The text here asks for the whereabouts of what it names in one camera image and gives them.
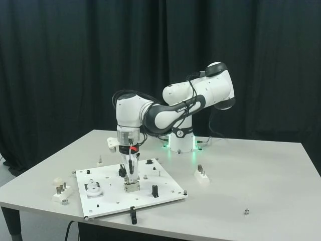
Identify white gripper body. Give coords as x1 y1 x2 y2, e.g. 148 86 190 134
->
120 153 140 182

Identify white task board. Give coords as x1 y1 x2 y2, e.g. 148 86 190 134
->
70 157 189 221

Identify white large gear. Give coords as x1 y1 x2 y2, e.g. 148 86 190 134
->
86 185 101 199

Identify black D-SUB plug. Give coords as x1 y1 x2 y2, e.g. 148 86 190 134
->
129 205 138 224

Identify white peg holder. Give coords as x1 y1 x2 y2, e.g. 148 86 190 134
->
194 168 210 187
52 187 74 202

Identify black curtain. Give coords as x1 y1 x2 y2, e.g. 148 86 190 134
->
0 0 321 174

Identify black table leg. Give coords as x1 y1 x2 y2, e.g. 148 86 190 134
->
1 207 21 241

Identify thin black rod with wire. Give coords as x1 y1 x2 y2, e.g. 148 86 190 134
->
127 140 139 176

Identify black camera cable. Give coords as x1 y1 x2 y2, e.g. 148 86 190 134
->
137 127 151 148

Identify black base cables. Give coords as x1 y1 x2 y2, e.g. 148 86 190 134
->
197 104 226 147

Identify black floor cable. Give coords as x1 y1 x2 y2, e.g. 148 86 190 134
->
65 220 76 241

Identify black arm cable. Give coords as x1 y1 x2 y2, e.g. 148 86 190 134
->
112 71 201 138

